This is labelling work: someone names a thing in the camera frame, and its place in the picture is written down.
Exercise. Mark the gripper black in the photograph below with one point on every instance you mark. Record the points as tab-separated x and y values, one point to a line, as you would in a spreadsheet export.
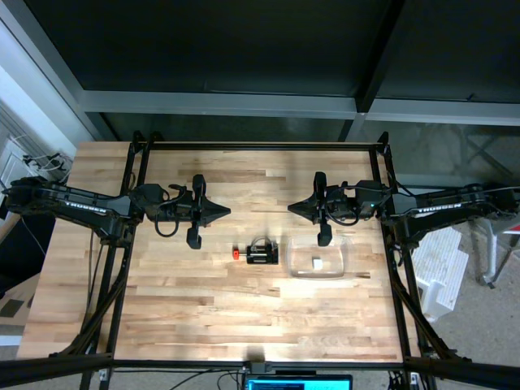
197	211
323	209

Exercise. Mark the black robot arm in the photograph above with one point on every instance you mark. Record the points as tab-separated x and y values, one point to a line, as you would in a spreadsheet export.
81	205
438	211

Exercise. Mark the orange vise knob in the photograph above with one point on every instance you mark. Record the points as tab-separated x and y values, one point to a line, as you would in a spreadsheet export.
236	254

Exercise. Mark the small white block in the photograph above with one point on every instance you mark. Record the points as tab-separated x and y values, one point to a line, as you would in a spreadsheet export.
317	263

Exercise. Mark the clear plastic tub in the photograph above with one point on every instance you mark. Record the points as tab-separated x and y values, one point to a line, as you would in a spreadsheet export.
337	272

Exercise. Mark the blue-edged screen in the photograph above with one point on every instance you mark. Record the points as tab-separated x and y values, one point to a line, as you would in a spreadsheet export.
296	384

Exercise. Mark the grey metal chair base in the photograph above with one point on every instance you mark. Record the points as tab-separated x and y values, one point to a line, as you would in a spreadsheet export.
491	252

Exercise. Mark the brown cardboard box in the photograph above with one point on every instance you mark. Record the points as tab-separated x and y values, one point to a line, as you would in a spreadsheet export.
16	300

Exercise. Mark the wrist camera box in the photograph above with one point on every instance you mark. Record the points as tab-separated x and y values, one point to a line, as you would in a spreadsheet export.
369	195
148	195

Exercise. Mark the black low camera mount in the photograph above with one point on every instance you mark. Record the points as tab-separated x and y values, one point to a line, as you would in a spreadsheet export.
258	365

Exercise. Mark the black metal frame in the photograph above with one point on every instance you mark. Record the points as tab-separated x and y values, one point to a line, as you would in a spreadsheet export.
61	365

